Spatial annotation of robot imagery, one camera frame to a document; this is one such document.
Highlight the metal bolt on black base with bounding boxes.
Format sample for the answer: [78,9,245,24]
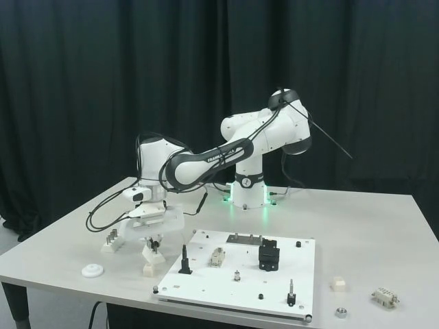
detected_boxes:
[285,278,298,304]

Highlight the beige connector on board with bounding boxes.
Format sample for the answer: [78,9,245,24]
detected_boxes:
[208,248,224,267]

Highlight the grey table leg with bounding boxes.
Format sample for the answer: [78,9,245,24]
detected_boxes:
[1,282,29,329]

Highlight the black floor cable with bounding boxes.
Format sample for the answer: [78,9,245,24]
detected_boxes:
[89,300,108,329]

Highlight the black camera cable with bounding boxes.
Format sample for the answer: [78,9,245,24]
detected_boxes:
[85,195,140,234]

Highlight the black base cable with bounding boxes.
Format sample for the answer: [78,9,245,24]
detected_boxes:
[267,150,310,199]

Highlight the white task board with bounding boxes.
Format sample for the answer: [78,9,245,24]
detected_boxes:
[152,228,313,322]

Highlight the black upright plug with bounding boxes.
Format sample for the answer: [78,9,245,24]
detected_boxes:
[177,243,194,275]

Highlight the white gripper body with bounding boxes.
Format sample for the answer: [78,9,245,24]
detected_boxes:
[119,208,187,241]

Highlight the beige multi-pin connector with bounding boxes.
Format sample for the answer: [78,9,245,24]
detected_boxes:
[372,288,401,305]

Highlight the black curtain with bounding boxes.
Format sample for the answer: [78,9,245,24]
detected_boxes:
[0,0,439,243]

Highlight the white square peg holder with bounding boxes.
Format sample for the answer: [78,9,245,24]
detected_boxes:
[142,248,165,265]

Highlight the white round peg holder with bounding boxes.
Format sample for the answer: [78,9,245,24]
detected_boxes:
[100,238,125,254]

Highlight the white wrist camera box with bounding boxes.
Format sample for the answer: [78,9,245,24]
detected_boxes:
[122,186,152,204]

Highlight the white large gear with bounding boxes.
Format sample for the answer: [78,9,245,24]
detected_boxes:
[81,263,105,278]

